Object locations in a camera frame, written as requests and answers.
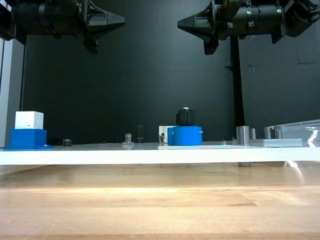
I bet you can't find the steel 16mm cylinder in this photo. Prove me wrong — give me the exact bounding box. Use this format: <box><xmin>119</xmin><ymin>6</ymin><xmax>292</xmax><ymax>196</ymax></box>
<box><xmin>236</xmin><ymin>126</ymin><xmax>252</xmax><ymax>168</ymax></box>

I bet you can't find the black D-sub connector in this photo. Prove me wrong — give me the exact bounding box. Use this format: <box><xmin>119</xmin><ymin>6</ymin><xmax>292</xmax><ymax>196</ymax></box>
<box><xmin>175</xmin><ymin>107</ymin><xmax>196</xmax><ymax>126</ymax></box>

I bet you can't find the white connector housing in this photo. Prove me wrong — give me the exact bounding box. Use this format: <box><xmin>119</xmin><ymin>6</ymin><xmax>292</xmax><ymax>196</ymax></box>
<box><xmin>158</xmin><ymin>125</ymin><xmax>174</xmax><ymax>146</ymax></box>

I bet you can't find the white cube block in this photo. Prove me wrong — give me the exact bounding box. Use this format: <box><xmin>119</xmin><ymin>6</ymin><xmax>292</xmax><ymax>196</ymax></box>
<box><xmin>14</xmin><ymin>110</ymin><xmax>45</xmax><ymax>130</ymax></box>

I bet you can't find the dark clear upright block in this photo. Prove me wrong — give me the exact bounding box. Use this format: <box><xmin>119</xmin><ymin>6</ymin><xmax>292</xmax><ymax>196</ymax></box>
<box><xmin>136</xmin><ymin>125</ymin><xmax>145</xmax><ymax>144</ymax></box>

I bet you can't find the small clear plastic connector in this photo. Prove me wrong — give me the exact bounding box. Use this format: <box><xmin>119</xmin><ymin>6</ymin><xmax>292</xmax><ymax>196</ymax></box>
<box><xmin>122</xmin><ymin>133</ymin><xmax>136</xmax><ymax>145</ymax></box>

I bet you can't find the white board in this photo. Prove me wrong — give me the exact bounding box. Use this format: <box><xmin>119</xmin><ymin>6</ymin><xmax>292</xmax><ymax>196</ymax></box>
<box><xmin>0</xmin><ymin>142</ymin><xmax>320</xmax><ymax>166</ymax></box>

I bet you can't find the grey peg base block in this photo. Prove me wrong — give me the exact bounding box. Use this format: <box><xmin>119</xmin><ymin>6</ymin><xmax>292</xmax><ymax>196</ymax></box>
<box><xmin>231</xmin><ymin>137</ymin><xmax>304</xmax><ymax>148</ymax></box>

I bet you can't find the clear plastic tub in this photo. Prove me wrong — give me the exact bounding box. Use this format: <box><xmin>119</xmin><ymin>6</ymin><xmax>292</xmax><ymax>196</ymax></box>
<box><xmin>264</xmin><ymin>119</ymin><xmax>320</xmax><ymax>181</ymax></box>

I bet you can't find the black frame post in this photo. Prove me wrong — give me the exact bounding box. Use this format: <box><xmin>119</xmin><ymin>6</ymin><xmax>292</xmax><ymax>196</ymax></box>
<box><xmin>225</xmin><ymin>37</ymin><xmax>245</xmax><ymax>141</ymax></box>

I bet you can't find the blue round mount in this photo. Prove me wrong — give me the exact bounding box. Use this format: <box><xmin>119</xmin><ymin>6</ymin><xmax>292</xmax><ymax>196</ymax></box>
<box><xmin>167</xmin><ymin>125</ymin><xmax>203</xmax><ymax>147</ymax></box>

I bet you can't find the blue square flanged mount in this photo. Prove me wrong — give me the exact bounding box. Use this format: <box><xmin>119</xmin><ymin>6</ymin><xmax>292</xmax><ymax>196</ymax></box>
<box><xmin>3</xmin><ymin>128</ymin><xmax>54</xmax><ymax>151</ymax></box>

